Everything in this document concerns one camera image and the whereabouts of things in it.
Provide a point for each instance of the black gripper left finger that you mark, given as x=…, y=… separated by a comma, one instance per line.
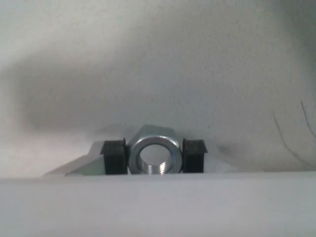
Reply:
x=114, y=158

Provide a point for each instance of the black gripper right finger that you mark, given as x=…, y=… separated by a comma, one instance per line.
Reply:
x=193, y=158

